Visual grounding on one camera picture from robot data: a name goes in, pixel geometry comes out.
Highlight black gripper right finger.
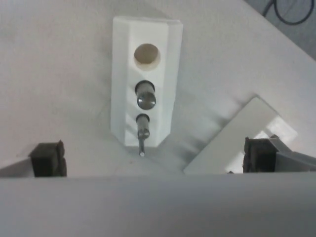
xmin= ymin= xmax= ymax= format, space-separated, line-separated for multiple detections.
xmin=242 ymin=134 xmax=316 ymax=174

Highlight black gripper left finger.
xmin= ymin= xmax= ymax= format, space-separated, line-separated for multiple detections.
xmin=0 ymin=139 xmax=68 ymax=178

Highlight white square peg holder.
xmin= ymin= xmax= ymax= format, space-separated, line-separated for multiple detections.
xmin=183 ymin=97 xmax=298 ymax=175

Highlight thin metal round peg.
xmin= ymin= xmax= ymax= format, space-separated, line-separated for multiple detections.
xmin=138 ymin=137 xmax=147 ymax=157

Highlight small metal round peg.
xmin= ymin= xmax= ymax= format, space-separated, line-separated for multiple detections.
xmin=135 ymin=113 xmax=151 ymax=139

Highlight medium metal round peg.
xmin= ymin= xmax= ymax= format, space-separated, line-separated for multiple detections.
xmin=134 ymin=79 xmax=157 ymax=110

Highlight white round peg holder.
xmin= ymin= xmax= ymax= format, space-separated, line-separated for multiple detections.
xmin=110 ymin=15 xmax=184 ymax=149

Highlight black floor cable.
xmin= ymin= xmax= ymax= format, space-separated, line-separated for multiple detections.
xmin=261 ymin=0 xmax=316 ymax=25

